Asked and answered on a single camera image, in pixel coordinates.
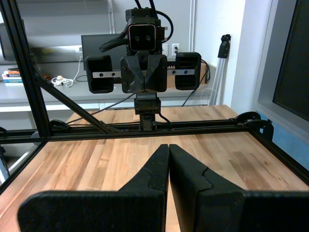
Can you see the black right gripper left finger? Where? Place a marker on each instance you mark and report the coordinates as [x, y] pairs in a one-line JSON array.
[[96, 212]]

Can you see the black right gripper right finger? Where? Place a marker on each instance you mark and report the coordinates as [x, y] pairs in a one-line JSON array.
[[241, 212]]

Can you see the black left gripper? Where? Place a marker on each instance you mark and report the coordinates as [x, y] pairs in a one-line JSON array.
[[99, 84]]

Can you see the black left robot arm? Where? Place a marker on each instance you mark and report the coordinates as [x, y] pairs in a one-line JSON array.
[[147, 106]]

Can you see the dark computer monitor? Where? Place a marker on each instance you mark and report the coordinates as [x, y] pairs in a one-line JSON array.
[[96, 48]]

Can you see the grey desk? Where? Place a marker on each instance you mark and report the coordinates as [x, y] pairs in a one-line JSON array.
[[72, 93]]

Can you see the silver tripod with black head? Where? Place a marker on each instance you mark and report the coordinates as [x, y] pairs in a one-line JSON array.
[[224, 48]]

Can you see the stack of books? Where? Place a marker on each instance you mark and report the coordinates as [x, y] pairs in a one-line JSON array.
[[12, 77]]

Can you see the white wall outlet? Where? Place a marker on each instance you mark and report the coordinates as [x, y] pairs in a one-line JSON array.
[[165, 49], [175, 49]]

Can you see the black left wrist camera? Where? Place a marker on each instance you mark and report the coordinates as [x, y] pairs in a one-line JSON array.
[[142, 37]]

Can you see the black table frame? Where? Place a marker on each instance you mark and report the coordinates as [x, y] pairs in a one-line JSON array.
[[27, 72]]

